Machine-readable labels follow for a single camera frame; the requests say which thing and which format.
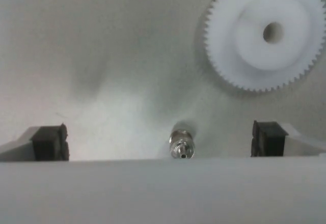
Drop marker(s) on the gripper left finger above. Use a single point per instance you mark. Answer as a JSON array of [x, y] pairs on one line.
[[48, 145]]

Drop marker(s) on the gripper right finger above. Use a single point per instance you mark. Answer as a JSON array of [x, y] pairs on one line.
[[270, 140]]

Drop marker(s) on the metal BNC plug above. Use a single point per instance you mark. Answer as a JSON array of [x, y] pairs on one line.
[[182, 142]]

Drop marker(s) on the white large gear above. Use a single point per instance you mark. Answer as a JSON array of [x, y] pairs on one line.
[[267, 33]]

